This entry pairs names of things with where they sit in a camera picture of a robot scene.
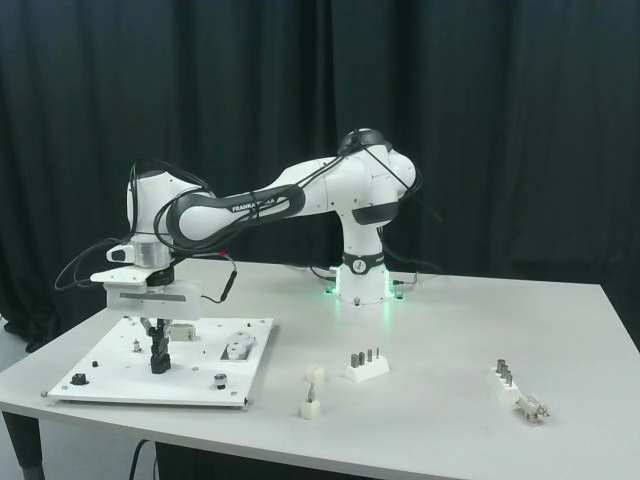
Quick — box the silver flange ring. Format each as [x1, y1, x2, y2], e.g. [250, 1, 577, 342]
[130, 239, 169, 269]

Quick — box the black floor cable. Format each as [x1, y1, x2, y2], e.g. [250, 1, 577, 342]
[130, 424, 159, 480]

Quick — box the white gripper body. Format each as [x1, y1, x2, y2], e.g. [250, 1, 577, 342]
[103, 279, 204, 322]

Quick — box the black curtain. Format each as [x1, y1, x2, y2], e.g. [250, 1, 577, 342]
[0, 0, 640, 354]

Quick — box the black table leg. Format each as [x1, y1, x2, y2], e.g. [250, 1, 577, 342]
[0, 409, 44, 480]

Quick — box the white task board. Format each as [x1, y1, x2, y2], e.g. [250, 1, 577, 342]
[42, 314, 277, 410]

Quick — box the small white camera box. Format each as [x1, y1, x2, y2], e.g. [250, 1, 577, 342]
[105, 243, 135, 264]

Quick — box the grey waterproof plug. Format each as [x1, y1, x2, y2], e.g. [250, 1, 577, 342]
[514, 393, 552, 417]

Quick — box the black D-SUB plug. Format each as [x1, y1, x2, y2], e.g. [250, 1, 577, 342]
[149, 344, 173, 376]

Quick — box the flat white mounting plate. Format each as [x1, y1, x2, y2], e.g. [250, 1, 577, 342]
[89, 264, 154, 287]

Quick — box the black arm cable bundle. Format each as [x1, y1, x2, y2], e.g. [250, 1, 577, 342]
[53, 128, 446, 306]

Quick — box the white four-hole peg holder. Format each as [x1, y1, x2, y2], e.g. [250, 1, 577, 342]
[343, 357, 390, 384]
[486, 368, 524, 401]

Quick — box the white large gear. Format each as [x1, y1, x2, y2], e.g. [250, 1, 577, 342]
[227, 331, 258, 351]

